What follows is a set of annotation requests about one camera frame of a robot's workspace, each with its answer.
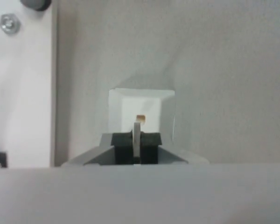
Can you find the white task board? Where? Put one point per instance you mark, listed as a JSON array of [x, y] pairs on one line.
[[23, 93]]

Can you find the white peg holder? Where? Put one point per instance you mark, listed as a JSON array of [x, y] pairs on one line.
[[140, 105]]

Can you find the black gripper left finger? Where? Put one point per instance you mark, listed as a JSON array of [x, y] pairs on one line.
[[122, 142]]

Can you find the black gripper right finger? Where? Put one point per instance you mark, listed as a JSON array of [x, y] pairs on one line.
[[150, 142]]

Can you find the metal square peg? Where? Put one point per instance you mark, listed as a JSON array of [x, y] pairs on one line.
[[137, 140]]

